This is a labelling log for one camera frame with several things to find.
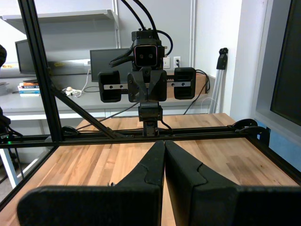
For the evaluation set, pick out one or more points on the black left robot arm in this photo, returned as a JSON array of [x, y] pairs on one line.
[[150, 113]]

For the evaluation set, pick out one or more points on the dark computer monitor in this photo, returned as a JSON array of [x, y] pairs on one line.
[[105, 63], [24, 58]]

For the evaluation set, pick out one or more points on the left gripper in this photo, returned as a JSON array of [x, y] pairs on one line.
[[109, 77]]

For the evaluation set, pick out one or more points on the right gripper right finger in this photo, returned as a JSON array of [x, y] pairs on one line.
[[223, 204]]

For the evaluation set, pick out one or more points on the stack of books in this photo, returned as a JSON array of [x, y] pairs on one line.
[[28, 91]]

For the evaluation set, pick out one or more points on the black aluminium frame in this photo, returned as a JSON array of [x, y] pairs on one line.
[[38, 58]]

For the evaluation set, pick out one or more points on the white wall shelf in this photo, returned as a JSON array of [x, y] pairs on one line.
[[58, 17]]

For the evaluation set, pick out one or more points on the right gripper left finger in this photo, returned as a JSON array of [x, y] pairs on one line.
[[94, 204]]

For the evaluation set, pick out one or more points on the black controller box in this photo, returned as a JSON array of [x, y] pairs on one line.
[[7, 131]]

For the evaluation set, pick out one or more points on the white wall outlet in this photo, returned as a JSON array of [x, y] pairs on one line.
[[177, 61], [166, 63]]

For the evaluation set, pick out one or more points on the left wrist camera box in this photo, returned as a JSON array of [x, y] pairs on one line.
[[145, 56]]

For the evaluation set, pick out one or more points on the long grey desk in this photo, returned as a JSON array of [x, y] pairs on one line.
[[89, 101]]

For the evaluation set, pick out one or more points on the black round mount knob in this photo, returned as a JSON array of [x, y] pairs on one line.
[[2, 55]]

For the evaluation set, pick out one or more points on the aluminium stand with black head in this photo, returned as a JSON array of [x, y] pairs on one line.
[[222, 61]]

